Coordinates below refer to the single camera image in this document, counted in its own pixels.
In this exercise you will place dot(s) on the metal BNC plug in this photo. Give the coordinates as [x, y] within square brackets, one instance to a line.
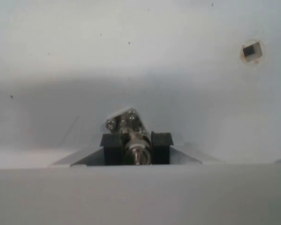
[137, 147]

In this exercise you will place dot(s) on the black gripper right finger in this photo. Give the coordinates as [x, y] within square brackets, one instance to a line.
[161, 150]

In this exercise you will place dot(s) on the white task board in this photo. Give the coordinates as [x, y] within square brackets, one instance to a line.
[178, 70]

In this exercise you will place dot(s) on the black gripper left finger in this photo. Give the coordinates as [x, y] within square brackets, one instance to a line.
[112, 151]

